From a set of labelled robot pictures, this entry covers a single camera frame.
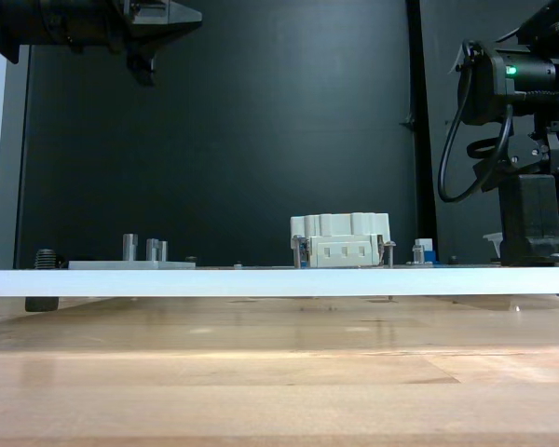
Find small white blue block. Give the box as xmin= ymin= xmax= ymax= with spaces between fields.
xmin=414 ymin=237 xmax=438 ymax=265

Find beige connector hub with screws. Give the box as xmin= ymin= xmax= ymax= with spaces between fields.
xmin=290 ymin=211 xmax=399 ymax=270

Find black connector housing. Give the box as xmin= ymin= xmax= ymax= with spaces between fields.
xmin=497 ymin=174 xmax=559 ymax=267

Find grey metal plate with pegs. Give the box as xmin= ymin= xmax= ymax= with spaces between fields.
xmin=68 ymin=232 xmax=197 ymax=271

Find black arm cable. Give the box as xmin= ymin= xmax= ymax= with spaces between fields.
xmin=436 ymin=40 xmax=516 ymax=204

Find black threaded standoff screw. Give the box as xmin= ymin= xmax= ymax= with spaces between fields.
xmin=25 ymin=248 xmax=60 ymax=313

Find white board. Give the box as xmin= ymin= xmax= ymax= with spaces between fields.
xmin=0 ymin=265 xmax=559 ymax=298

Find black vertical post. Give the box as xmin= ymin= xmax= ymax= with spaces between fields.
xmin=402 ymin=0 xmax=439 ymax=264

